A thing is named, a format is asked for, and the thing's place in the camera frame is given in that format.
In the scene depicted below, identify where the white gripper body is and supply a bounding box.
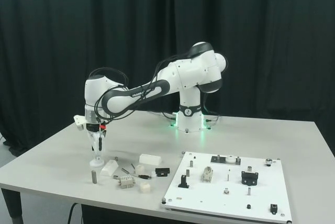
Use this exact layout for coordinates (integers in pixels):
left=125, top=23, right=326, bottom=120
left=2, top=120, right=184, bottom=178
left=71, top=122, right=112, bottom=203
left=87, top=131, right=106, bottom=154

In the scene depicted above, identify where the thin black rod red tag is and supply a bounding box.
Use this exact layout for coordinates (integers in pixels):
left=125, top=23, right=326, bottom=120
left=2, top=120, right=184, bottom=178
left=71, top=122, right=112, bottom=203
left=97, top=124, right=108, bottom=152

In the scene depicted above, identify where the long white peg holder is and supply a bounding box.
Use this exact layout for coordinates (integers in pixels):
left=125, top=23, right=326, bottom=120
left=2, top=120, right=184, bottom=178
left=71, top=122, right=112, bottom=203
left=138, top=153, right=163, bottom=166
left=100, top=160, right=119, bottom=176

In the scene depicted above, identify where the beige multi-pin plug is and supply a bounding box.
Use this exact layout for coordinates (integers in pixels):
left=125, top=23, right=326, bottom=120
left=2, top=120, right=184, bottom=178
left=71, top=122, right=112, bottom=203
left=113, top=174, right=137, bottom=189

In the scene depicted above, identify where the black USB plug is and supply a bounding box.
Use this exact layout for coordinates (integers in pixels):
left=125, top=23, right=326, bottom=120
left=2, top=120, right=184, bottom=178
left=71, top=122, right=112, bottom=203
left=132, top=173, right=152, bottom=181

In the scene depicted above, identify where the black D-SUB plug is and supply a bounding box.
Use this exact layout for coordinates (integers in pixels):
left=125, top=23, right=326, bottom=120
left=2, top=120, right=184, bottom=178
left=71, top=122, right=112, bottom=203
left=155, top=167, right=170, bottom=178

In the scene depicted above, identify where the black table leg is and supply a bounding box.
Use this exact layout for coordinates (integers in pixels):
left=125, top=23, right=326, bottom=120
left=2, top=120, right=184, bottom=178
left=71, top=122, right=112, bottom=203
left=1, top=188, right=22, bottom=224

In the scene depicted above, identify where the black curtain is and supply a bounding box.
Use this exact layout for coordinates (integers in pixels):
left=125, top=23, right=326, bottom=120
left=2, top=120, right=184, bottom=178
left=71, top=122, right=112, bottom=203
left=0, top=0, right=335, bottom=156

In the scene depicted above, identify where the white task board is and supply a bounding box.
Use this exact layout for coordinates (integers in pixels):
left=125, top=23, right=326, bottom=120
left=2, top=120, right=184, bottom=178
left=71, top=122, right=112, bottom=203
left=160, top=151, right=293, bottom=224

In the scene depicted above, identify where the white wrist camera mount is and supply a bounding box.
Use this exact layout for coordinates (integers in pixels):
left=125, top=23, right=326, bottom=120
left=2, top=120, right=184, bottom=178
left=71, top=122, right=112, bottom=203
left=74, top=115, right=86, bottom=130

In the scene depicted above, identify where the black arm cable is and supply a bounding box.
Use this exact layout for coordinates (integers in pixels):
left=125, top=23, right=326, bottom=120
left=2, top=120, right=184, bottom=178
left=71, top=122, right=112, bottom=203
left=88, top=51, right=196, bottom=130

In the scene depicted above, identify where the black floor cable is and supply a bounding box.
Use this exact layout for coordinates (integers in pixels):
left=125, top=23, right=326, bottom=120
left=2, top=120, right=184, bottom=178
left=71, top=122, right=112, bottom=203
left=68, top=202, right=82, bottom=224

